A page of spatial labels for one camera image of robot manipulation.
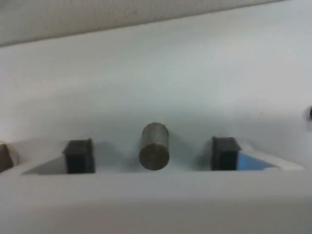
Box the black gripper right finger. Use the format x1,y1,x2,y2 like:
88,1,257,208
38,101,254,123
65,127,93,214
210,136,305,172

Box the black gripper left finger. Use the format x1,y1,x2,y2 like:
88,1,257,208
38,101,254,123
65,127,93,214
21,137,96,175

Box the metal round peg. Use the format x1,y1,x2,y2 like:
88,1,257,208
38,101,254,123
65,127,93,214
138,122,170,172

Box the white task board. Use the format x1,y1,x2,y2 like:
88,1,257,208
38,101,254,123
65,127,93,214
0,0,312,175

